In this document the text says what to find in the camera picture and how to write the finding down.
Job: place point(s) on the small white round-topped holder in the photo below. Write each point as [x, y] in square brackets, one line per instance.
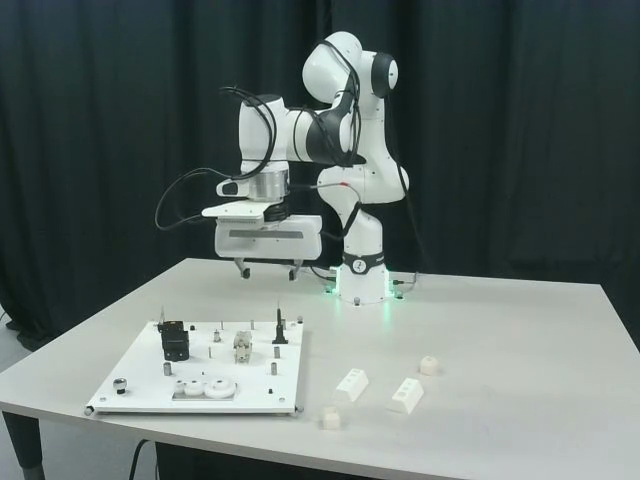
[429, 366]

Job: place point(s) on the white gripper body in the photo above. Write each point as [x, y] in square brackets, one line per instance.
[270, 240]

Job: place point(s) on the white holder with holes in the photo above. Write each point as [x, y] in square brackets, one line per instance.
[406, 396]
[351, 386]

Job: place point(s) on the small white block holder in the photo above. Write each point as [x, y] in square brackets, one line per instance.
[331, 418]

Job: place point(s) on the white task board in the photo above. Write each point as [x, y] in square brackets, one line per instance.
[150, 380]

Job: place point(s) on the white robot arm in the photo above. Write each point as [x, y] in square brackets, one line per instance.
[370, 165]

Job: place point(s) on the black curtain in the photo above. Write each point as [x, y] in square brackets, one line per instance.
[100, 125]

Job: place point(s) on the black D-SUB plug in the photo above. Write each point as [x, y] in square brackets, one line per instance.
[175, 342]

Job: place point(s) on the metal bolt with black knob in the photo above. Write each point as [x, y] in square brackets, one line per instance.
[119, 385]

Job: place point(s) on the thick metal round peg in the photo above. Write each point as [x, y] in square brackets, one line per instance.
[167, 369]

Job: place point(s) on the white small gear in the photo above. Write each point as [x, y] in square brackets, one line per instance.
[178, 388]

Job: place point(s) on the thin metal round peg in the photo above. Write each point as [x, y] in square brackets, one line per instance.
[274, 369]

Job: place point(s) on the white large gear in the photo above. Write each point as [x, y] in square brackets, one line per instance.
[219, 388]

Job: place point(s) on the dark table leg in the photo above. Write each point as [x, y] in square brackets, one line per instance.
[22, 445]

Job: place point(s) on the white medium gear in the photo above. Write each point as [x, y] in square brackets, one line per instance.
[194, 389]

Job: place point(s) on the black USB plug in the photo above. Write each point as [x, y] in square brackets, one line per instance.
[279, 334]

